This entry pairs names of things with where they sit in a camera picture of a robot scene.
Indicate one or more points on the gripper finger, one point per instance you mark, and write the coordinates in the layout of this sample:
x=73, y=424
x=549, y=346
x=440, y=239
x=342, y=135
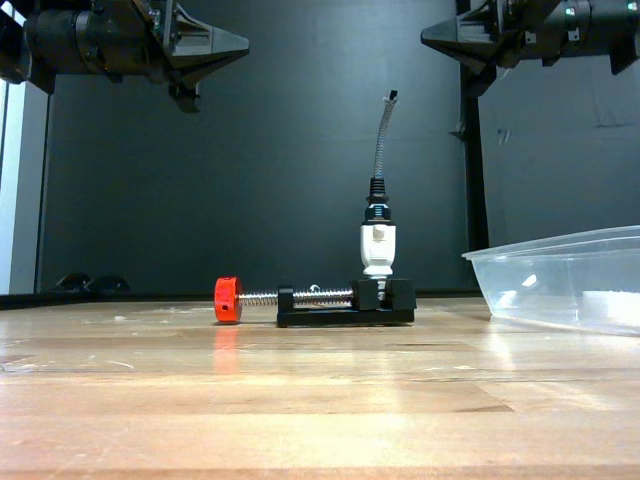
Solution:
x=460, y=30
x=225, y=42
x=200, y=65
x=470, y=54

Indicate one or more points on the white power receptacle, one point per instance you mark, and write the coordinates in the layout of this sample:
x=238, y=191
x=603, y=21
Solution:
x=378, y=250

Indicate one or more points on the clear plastic tub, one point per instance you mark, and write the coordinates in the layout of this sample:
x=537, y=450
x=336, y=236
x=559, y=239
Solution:
x=550, y=280

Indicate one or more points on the black vise with orange knob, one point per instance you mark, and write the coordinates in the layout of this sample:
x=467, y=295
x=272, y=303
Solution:
x=345, y=317

